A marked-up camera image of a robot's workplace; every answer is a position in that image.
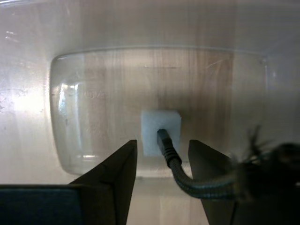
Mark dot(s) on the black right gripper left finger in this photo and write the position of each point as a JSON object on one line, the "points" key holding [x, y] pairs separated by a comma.
{"points": [[93, 201]]}

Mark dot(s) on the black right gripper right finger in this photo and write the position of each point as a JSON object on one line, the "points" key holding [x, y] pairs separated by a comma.
{"points": [[211, 164]]}

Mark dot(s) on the white foam block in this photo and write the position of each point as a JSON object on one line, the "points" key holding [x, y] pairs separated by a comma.
{"points": [[150, 122]]}

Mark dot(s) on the clear plastic tub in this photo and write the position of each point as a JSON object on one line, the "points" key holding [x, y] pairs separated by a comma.
{"points": [[105, 82]]}

